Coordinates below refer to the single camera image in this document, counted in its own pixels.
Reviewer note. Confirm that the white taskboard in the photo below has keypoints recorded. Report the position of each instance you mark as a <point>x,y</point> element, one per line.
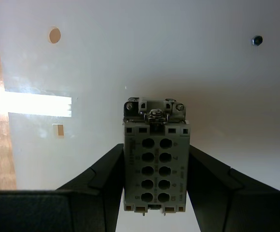
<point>154,60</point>

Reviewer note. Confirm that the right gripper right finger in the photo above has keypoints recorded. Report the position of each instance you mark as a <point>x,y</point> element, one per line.
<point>227,200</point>

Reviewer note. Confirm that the beige HAN10E connector insert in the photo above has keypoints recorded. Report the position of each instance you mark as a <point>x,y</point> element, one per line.
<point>154,169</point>

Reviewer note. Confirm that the small hex bolt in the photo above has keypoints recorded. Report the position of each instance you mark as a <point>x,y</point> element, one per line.
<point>257,40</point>

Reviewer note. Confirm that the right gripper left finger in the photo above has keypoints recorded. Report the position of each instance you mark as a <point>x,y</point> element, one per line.
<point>99,183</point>

